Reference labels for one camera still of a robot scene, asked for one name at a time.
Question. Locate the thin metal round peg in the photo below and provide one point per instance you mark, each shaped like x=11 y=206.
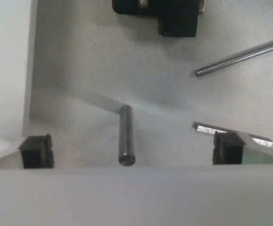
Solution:
x=240 y=57

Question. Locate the thick metal round peg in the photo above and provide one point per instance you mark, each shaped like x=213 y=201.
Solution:
x=126 y=134

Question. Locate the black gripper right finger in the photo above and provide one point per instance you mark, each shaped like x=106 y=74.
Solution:
x=228 y=150

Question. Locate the metal square peg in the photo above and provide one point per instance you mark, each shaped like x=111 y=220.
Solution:
x=205 y=128

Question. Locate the black D-SUB plug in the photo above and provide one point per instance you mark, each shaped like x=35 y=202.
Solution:
x=155 y=14

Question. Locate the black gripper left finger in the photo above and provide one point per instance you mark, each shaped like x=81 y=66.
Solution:
x=37 y=153

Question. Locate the white task board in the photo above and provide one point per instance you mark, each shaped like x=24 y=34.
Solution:
x=4 y=70

